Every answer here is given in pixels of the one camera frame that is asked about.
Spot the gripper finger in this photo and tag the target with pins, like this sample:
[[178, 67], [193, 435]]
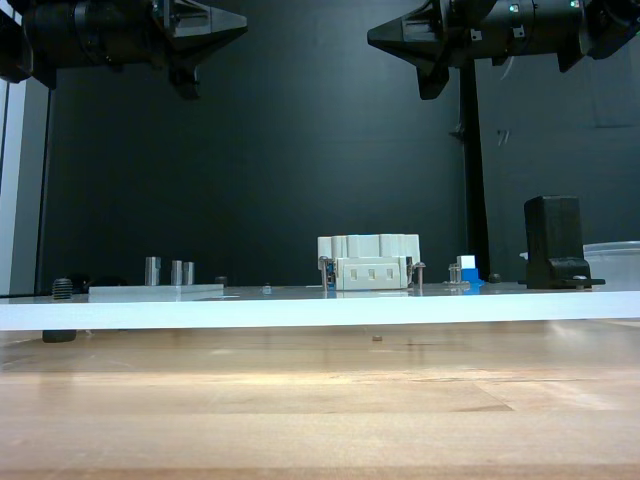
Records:
[[220, 22], [400, 30], [415, 55], [200, 50]]

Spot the silver metal bar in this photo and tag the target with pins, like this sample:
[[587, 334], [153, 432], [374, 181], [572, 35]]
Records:
[[189, 273], [152, 271], [176, 273]]

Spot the silver pan head screw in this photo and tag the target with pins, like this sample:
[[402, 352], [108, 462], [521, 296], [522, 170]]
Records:
[[419, 265]]

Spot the beige connector housing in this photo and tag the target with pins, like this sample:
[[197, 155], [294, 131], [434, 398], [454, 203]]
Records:
[[370, 272]]

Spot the small silver connector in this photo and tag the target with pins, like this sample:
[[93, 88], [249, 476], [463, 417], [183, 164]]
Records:
[[453, 274]]

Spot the black angled socket housing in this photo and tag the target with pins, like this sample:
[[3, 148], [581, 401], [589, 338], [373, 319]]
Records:
[[555, 240]]

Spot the blue and white connector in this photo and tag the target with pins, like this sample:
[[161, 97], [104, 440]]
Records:
[[471, 275]]

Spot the small black screw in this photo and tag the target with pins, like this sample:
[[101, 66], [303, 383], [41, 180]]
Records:
[[221, 281], [495, 278]]

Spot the blue clamp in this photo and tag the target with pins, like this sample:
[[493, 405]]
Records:
[[331, 274]]

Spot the grey aluminium holder plate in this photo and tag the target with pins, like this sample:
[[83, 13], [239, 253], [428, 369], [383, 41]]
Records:
[[150, 294]]

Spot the black threaded screw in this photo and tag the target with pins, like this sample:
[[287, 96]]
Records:
[[62, 289]]

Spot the clear plastic tub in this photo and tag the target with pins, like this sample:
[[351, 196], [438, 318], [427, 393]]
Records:
[[615, 265]]

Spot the white task board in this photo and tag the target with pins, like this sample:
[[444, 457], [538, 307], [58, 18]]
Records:
[[320, 315]]

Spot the black board foot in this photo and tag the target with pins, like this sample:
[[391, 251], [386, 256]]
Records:
[[60, 336]]

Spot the black wall post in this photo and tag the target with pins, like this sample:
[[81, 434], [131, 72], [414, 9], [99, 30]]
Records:
[[472, 175]]

